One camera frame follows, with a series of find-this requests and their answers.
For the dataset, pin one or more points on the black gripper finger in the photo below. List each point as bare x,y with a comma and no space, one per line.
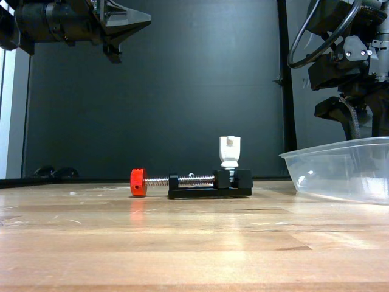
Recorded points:
136,19
117,35

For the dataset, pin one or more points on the white receptacle socket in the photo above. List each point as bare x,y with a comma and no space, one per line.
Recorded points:
230,152

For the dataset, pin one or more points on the clear plastic tub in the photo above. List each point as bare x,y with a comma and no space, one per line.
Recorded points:
334,170

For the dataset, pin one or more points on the black vise clamp red knob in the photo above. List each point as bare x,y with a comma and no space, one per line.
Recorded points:
209,193

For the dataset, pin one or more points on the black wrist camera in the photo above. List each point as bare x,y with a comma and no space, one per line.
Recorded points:
334,73

